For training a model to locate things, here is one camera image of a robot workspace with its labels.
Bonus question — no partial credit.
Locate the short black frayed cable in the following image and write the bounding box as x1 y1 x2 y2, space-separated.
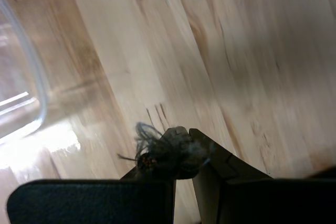
117 121 212 180

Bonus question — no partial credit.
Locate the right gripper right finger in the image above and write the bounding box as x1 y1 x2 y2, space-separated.
188 128 336 224

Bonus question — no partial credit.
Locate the clear plastic container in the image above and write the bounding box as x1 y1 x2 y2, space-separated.
0 0 49 141

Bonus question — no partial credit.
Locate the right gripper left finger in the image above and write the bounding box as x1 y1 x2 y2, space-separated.
6 126 187 224

